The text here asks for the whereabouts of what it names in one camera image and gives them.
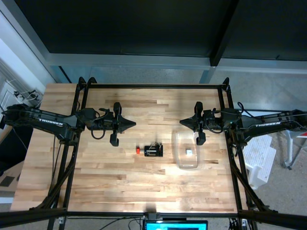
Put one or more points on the white plastic step stool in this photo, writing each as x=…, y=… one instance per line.
x=259, y=155

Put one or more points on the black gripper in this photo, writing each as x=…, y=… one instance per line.
x=201, y=140
x=114, y=140

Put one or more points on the white foam block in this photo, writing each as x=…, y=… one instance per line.
x=189, y=152

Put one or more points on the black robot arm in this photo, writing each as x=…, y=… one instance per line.
x=48, y=121
x=263, y=123

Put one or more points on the clear plastic tub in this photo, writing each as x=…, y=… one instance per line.
x=182, y=163

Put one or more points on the laptop screen with blue edge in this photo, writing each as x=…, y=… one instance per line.
x=175, y=226

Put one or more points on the black aluminium frame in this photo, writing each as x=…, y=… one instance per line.
x=153, y=85

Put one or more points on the flat cardboard box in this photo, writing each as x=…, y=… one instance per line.
x=14, y=167

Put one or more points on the grey metal stand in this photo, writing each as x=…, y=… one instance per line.
x=289, y=148

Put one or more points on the black vise with red knob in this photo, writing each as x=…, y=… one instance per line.
x=153, y=153

